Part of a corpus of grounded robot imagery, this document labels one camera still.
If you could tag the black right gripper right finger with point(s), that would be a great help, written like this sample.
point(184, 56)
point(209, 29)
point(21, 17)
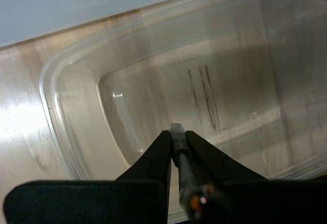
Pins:
point(268, 201)

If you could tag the clear plastic container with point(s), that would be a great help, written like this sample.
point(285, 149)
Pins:
point(230, 93)

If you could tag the white board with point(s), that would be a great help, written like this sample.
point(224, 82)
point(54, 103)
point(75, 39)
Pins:
point(76, 4)

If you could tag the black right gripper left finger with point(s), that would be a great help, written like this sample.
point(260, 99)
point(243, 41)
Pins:
point(89, 201)

